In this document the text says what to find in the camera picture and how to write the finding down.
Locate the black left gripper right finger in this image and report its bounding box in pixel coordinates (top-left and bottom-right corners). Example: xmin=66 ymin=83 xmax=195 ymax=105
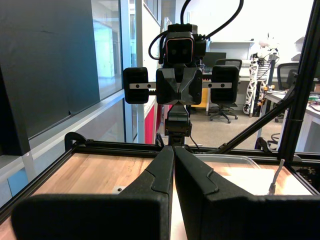
xmin=174 ymin=146 xmax=320 ymax=240

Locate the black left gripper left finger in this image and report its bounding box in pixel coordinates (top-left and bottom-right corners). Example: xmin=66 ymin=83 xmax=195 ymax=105
xmin=11 ymin=145 xmax=175 ymax=240

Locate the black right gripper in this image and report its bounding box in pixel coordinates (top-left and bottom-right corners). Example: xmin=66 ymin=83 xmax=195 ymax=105
xmin=123 ymin=63 xmax=240 ymax=105

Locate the grey RJ45 connector with cable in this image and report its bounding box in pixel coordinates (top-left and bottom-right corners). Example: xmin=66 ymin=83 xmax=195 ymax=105
xmin=267 ymin=158 xmax=286 ymax=196

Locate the yellow cabinet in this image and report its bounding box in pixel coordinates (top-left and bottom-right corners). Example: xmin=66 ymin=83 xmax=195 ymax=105
xmin=191 ymin=87 xmax=210 ymax=109

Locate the aluminium socket block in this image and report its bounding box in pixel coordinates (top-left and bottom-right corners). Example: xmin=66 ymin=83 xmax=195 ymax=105
xmin=111 ymin=185 xmax=127 ymax=195

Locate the red cabinet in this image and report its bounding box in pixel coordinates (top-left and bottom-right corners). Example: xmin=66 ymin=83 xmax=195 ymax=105
xmin=144 ymin=98 xmax=158 ymax=145

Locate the black computer monitor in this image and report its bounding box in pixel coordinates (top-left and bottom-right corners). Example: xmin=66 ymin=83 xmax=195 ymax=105
xmin=203 ymin=51 xmax=227 ymax=67

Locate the black office chair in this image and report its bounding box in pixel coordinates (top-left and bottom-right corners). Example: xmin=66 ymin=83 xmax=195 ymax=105
xmin=208 ymin=58 xmax=244 ymax=125
xmin=274 ymin=62 xmax=301 ymax=123

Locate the clear plastic tub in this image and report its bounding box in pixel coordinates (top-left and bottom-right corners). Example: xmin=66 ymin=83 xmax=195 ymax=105
xmin=192 ymin=153 xmax=312 ymax=196

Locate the white legged robot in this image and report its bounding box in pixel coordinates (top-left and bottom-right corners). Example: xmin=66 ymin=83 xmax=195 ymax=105
xmin=242 ymin=32 xmax=280 ymax=118

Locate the white desk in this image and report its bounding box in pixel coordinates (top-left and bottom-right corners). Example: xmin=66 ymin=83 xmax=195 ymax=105
xmin=263 ymin=88 xmax=320 ymax=154

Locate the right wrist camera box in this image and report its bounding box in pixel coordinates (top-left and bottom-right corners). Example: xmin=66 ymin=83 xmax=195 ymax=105
xmin=164 ymin=36 xmax=196 ymax=65

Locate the black aluminium frame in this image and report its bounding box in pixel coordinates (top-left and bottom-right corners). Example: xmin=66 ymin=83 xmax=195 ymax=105
xmin=0 ymin=0 xmax=320 ymax=221

